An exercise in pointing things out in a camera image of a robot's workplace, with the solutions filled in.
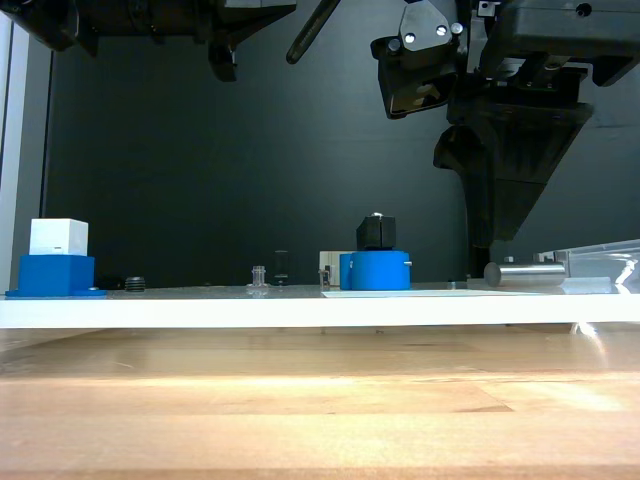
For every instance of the white task board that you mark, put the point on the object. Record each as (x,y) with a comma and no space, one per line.
(300,312)

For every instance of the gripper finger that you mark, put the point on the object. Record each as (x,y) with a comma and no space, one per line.
(472,160)
(255,20)
(525,145)

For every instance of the white connector housing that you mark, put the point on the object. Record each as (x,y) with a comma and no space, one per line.
(330,260)

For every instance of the clear plastic connector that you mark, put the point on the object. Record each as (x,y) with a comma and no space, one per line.
(258,275)

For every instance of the black ribbed knob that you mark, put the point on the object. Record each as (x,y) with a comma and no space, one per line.
(135,284)

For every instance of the clear plastic tub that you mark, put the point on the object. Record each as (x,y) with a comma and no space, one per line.
(600,260)

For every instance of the white cube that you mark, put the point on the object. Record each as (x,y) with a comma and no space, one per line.
(57,235)

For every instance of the grey aluminium window frame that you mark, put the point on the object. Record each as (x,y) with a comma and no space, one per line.
(15,150)

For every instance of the black clamp block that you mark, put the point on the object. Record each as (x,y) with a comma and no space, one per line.
(375,232)

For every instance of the blue round holder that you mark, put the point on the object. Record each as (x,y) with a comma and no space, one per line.
(380,272)

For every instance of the blue square base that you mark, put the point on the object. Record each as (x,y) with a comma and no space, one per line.
(55,275)

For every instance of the dark cylindrical plug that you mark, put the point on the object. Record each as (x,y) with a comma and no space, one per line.
(281,262)

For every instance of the small metal bracket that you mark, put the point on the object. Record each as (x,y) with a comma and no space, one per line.
(324,280)

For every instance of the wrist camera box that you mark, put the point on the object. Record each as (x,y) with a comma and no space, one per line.
(415,90)

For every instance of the grey metal cylinder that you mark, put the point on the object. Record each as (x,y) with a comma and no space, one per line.
(530,274)

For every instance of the black pillar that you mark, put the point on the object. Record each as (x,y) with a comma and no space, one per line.
(480,260)

